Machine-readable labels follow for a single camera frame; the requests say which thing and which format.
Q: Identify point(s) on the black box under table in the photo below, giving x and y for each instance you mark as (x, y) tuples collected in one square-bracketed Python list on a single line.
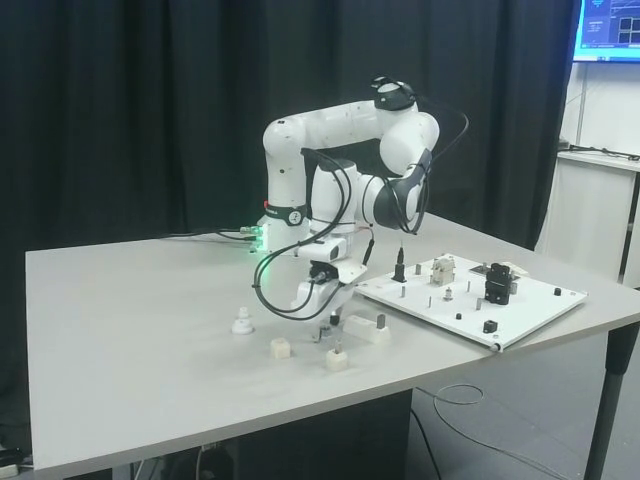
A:
[(325, 440)]

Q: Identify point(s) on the white medium gear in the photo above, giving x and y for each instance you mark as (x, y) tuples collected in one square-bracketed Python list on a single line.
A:
[(242, 329)]

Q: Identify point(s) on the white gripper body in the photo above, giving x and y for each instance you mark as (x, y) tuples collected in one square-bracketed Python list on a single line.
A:
[(322, 300)]

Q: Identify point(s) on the large white peg holder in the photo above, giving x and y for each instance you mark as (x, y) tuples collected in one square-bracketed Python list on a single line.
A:
[(360, 327)]

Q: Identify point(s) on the black D-SUB plug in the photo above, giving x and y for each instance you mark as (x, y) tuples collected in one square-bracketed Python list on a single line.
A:
[(497, 285)]

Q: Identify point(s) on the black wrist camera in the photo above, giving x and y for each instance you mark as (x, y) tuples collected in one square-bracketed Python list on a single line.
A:
[(320, 274)]

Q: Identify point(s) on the dark table leg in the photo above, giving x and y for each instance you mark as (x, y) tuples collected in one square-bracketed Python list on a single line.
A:
[(607, 400)]

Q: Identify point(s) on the white cabinet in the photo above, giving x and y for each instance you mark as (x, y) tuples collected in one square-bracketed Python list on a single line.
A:
[(590, 215)]

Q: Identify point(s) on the white mounting plate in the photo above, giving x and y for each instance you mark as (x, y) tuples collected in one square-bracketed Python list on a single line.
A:
[(352, 274)]

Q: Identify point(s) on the black USB plug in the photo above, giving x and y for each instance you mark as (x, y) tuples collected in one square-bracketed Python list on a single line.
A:
[(399, 270)]

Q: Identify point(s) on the black curtain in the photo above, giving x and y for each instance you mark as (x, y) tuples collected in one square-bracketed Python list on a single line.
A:
[(150, 100)]

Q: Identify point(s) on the metal BNC plug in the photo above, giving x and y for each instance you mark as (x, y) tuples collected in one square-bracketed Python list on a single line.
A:
[(447, 296)]

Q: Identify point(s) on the small white sensor box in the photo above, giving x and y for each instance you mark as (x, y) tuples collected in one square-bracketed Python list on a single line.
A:
[(322, 250)]

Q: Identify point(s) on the metal square peg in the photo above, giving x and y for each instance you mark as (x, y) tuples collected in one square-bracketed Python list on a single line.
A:
[(380, 321)]

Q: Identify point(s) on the white small gear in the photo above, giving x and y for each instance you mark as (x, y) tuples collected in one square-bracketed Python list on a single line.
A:
[(242, 314)]

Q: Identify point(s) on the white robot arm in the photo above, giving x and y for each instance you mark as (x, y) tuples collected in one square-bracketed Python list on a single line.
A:
[(280, 165)]

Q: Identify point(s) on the small white cube holder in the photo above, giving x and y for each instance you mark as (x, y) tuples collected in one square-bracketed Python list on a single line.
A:
[(280, 349), (337, 361)]

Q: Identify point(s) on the blue screen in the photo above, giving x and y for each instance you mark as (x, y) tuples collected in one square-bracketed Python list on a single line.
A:
[(610, 30)]

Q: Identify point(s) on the white task board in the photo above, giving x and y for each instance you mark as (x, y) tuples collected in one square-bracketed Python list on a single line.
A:
[(440, 320)]

